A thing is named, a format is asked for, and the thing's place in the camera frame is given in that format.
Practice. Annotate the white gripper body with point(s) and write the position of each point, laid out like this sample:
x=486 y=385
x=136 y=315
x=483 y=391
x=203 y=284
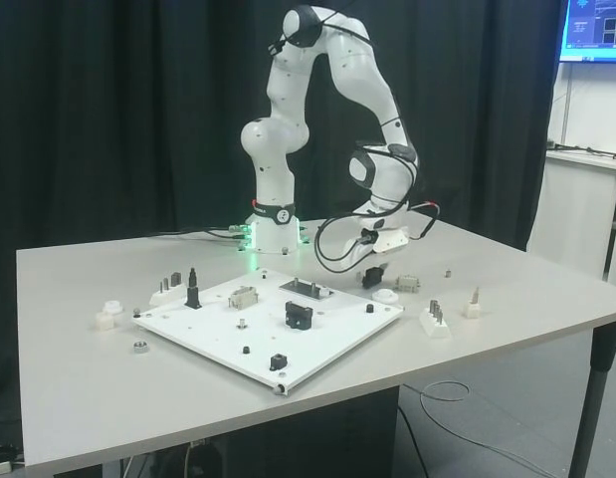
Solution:
x=354 y=254

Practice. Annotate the black D-SUB plug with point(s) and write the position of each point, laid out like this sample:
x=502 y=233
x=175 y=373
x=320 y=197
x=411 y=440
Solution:
x=371 y=280

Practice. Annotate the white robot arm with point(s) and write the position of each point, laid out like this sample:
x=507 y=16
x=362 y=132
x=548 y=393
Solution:
x=282 y=149

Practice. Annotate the beige waterproof plug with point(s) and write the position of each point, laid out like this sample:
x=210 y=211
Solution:
x=406 y=283

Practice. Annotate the thin black rod red tag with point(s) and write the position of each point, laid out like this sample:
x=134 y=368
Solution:
x=432 y=219

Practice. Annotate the white holder with three pegs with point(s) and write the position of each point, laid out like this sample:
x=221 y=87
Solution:
x=436 y=326

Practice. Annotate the white task board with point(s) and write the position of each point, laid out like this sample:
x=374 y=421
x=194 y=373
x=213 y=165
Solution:
x=267 y=343

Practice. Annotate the grey pointed metal peg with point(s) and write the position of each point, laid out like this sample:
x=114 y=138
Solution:
x=475 y=295

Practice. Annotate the white holder with one peg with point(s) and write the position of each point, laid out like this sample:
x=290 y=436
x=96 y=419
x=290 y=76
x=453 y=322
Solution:
x=472 y=311

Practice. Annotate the black upright plug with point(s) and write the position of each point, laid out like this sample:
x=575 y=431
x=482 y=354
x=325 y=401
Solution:
x=193 y=294

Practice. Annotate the metal square peg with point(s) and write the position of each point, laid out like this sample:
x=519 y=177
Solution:
x=176 y=280

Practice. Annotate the white holder with square peg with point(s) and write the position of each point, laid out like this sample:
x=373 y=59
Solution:
x=163 y=298

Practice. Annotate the metal hexagonal nut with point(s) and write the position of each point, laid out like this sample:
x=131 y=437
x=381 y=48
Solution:
x=140 y=347

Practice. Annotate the white medium gear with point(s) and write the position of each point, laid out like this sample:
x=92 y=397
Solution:
x=112 y=307

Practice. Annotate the white small block holder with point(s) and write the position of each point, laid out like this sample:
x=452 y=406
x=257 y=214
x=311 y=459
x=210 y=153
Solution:
x=102 y=321

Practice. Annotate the black curtain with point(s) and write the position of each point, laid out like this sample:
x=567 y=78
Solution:
x=113 y=124

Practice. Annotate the black table leg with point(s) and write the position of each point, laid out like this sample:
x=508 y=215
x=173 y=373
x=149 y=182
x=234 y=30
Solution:
x=603 y=388

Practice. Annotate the blue screen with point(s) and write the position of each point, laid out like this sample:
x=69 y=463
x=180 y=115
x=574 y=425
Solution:
x=596 y=30

